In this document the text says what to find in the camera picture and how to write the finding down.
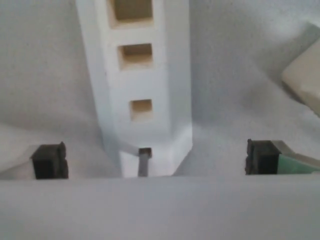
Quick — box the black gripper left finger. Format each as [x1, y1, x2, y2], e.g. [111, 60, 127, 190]
[0, 141, 69, 180]

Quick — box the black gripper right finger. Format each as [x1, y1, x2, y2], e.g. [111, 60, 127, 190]
[244, 138, 320, 176]

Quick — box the metal square peg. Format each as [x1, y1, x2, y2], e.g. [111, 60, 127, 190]
[136, 147, 153, 178]

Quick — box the white square-hole peg holder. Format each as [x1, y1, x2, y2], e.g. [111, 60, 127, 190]
[74, 0, 194, 179]

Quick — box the small cream plug holder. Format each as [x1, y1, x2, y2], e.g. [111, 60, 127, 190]
[280, 21, 320, 114]

